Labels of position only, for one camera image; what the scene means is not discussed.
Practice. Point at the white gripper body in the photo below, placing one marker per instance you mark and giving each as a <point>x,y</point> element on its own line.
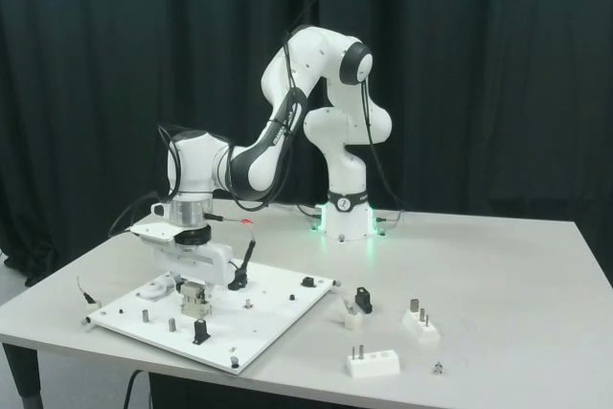
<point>215,263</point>

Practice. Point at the grey waterproof plug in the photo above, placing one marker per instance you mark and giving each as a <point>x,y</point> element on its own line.
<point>194,296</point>

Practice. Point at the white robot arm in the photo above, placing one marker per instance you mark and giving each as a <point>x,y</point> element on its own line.
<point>335,141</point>

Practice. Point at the white large gear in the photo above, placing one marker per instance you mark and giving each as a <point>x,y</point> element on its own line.
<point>153,291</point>

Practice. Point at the flat white mounting plate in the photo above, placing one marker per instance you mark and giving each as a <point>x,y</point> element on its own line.
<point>151,232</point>

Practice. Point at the white task board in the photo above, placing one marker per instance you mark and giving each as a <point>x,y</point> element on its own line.
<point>268,313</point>

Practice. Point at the small white plug holder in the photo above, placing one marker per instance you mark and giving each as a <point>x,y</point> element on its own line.
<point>94,305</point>
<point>353,322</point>

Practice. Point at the black box under table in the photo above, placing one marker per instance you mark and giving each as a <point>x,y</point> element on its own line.
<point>215,394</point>

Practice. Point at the small metal round peg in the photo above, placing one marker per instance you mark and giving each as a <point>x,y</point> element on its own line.
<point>361,351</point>

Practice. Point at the long white holder with holes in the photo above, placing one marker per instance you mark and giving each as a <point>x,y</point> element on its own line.
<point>373,365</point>

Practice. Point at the dark grey table leg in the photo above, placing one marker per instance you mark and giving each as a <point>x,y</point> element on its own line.
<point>21,375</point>

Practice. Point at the large metal square peg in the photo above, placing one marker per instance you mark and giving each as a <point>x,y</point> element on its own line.
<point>413,307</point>

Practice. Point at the white sloped peg holder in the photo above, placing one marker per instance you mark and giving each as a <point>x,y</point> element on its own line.
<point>421,332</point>

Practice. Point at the metal BNC plug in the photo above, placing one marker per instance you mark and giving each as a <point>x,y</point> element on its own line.
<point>437,369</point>

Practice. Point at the black curtain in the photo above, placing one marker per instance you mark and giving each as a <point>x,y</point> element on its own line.
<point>96,21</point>

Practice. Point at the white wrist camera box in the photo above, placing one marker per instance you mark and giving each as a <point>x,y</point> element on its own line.
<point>161,210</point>

